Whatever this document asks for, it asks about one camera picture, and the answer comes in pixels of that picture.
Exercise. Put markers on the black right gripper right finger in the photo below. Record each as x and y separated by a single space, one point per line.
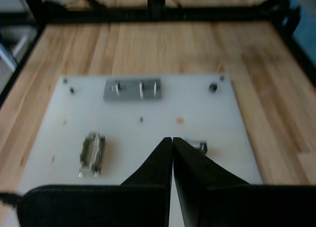
247 207

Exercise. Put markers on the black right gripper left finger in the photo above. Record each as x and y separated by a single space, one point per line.
98 207

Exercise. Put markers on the beige connector housing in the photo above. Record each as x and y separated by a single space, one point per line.
92 154

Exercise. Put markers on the white task board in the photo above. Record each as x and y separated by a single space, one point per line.
148 108

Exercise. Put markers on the grey metal plate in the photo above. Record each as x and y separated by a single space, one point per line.
128 97

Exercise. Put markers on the black standoff bolt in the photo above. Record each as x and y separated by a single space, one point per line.
71 90
212 87

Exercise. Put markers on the large steel pin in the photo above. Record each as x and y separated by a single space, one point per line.
116 87

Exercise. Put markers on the small corner screw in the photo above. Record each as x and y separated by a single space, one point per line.
221 77
65 80

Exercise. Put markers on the blue white connector mount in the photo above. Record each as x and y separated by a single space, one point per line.
197 145

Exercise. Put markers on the black aluminium frame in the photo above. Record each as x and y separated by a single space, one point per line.
222 14

